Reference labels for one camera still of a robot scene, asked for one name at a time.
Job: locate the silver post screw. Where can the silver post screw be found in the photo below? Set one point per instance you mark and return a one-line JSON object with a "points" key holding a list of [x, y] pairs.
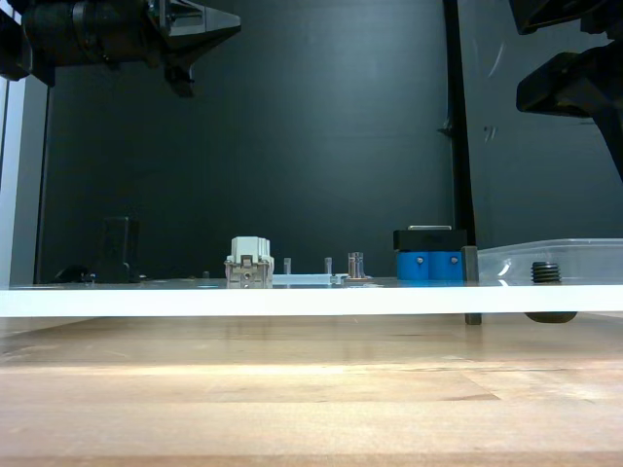
{"points": [[328, 265], [287, 265]]}

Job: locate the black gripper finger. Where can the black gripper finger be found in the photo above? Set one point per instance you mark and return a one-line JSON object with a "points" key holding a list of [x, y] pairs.
{"points": [[199, 45], [204, 22], [574, 106], [584, 73]]}

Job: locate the silver connector insert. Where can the silver connector insert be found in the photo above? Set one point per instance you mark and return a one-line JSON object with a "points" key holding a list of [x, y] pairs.
{"points": [[428, 227]]}

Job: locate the clear plastic tub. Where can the clear plastic tub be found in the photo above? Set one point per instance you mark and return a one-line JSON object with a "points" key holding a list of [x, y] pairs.
{"points": [[584, 258]]}

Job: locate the grey connector housing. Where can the grey connector housing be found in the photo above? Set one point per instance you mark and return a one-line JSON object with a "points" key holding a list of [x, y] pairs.
{"points": [[248, 253]]}

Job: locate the black clamp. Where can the black clamp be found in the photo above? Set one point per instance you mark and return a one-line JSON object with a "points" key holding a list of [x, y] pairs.
{"points": [[117, 243]]}

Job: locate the black upright post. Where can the black upright post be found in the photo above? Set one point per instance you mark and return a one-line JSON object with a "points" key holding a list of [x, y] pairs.
{"points": [[460, 146]]}

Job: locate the silver metal terminal post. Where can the silver metal terminal post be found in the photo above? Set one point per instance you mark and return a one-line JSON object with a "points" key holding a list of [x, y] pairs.
{"points": [[357, 265]]}

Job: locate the white plastic board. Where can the white plastic board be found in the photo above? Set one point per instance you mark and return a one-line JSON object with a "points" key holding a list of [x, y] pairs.
{"points": [[146, 301]]}

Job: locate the black connector housing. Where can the black connector housing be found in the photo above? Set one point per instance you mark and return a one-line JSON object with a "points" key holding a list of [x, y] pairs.
{"points": [[428, 240]]}

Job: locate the blue connector mount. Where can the blue connector mount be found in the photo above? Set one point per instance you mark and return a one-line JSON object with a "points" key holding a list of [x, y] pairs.
{"points": [[414, 272]]}

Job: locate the grey partition frame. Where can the grey partition frame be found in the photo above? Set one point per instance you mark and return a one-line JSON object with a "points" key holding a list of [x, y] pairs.
{"points": [[24, 194]]}

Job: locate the black rubber board foot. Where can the black rubber board foot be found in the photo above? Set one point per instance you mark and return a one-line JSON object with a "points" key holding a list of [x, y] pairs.
{"points": [[550, 317]]}

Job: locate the clear aluminium block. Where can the clear aluminium block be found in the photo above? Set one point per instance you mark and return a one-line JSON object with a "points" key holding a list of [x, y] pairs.
{"points": [[302, 279]]}

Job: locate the grey square bar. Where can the grey square bar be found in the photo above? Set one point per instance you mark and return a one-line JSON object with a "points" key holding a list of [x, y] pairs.
{"points": [[469, 262]]}

